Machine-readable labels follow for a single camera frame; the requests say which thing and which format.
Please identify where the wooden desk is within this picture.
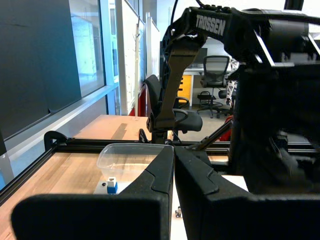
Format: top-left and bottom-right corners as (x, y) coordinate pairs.
(74, 114), (152, 141)

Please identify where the blue socket block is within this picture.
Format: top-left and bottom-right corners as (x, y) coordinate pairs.
(106, 176), (119, 195)

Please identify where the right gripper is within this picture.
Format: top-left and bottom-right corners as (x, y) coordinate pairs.
(229, 61), (320, 195)

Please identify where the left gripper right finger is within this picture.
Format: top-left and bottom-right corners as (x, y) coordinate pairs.
(174, 146), (320, 240)

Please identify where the black frame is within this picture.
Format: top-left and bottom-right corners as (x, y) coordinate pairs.
(0, 130), (320, 207)

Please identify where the clear plastic container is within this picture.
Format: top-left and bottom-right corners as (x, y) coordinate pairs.
(96, 142), (175, 181)

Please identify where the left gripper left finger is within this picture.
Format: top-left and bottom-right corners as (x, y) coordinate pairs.
(10, 144), (175, 240)

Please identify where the yellow cabinet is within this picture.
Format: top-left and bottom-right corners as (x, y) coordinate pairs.
(176, 74), (193, 104)

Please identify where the black mesh office chair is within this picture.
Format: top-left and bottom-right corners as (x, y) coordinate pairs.
(196, 55), (232, 119)

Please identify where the white task board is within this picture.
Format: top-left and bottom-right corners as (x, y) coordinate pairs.
(93, 174), (251, 240)

